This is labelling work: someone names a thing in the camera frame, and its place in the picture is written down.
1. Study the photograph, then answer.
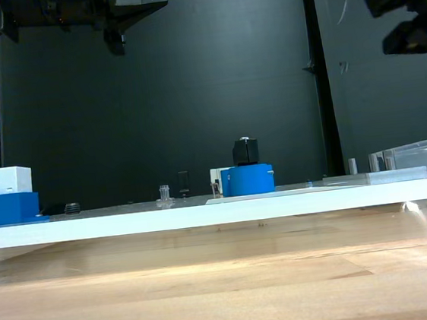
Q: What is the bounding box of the clear plastic tub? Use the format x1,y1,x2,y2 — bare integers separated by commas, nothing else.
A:
365,136,427,186

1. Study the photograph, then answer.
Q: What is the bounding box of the blue round holder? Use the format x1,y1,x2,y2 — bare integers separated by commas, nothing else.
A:
219,162,277,198

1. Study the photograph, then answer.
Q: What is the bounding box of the small black bar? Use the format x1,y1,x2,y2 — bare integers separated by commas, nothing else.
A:
176,170,191,195

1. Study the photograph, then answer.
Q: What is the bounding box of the blue square mount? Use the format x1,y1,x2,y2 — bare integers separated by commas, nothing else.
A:
0,189,51,227

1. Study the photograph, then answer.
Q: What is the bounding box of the grey aluminium block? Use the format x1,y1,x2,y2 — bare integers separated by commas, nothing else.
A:
321,164,427,192

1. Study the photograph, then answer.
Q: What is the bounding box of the black vertical post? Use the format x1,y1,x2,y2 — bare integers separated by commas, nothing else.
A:
296,0,346,179

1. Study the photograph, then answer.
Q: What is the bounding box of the white cube connector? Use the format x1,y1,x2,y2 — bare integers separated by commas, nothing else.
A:
0,164,35,197

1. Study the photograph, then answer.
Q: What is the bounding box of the black clamp block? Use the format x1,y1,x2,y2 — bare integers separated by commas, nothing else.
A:
230,135,261,167

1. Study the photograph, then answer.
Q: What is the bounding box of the white task board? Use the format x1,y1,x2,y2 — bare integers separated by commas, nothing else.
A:
0,170,427,249

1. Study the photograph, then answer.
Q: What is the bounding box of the white connector housing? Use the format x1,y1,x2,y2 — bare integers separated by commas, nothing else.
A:
207,167,226,200

